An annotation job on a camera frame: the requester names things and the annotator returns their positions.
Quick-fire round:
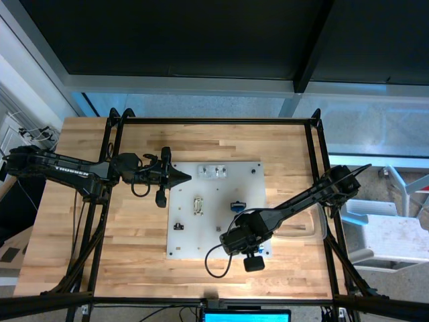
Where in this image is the white plastic board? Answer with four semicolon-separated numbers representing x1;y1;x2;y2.
166;162;271;261

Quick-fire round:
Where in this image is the white plastic stool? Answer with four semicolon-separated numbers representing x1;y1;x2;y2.
340;199;429;273

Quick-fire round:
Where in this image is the blue laptop screen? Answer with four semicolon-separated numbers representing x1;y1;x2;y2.
200;309;292;322

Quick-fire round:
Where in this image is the clear plastic tub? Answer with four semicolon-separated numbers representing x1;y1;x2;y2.
274;203;328;243

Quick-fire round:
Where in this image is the black aluminium frame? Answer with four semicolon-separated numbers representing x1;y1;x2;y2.
0;107;429;322

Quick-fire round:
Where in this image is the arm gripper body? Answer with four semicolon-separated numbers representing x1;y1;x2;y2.
133;146;174;209
219;229;265;272

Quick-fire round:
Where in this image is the white cabinet with cables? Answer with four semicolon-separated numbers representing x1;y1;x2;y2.
0;110;61;158

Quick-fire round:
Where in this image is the black camera bracket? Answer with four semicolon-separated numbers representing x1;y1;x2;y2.
200;293;229;310

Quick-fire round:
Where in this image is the white metal chair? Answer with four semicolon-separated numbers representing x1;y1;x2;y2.
378;164;429;219

